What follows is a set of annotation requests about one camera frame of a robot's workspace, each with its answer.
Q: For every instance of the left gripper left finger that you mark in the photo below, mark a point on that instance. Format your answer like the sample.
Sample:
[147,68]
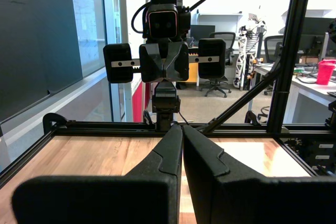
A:
[105,197]

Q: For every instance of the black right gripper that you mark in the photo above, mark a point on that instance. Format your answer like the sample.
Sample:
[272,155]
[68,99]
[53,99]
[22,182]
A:
[118,74]

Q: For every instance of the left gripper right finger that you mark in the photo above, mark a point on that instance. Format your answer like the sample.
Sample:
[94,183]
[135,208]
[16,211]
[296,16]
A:
[262,200]

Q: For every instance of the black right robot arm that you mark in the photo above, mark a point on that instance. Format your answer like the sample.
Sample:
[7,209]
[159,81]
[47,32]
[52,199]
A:
[166,98]

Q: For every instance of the yellow drawer cabinet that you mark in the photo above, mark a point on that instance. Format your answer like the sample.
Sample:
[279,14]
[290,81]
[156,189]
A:
[193,73]

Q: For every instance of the white partition with red base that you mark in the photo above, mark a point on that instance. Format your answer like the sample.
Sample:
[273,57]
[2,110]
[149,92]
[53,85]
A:
[137,103]

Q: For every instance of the black computer monitor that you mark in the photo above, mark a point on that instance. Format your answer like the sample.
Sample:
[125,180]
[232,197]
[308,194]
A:
[315,40]
[204,31]

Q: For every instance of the black office chair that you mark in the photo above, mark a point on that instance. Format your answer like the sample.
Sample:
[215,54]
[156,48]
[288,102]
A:
[271,48]
[231,51]

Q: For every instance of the white lattice stand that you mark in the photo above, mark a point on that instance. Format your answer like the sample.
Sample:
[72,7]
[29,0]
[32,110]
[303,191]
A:
[242,58]

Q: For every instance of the white desk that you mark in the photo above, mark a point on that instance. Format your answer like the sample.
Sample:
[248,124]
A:
[309,90]

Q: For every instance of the red plastic cup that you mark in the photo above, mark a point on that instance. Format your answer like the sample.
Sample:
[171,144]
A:
[325,73]

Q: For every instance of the black aluminium frame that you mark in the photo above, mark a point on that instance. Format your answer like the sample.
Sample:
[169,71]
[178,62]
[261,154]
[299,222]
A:
[105,127]

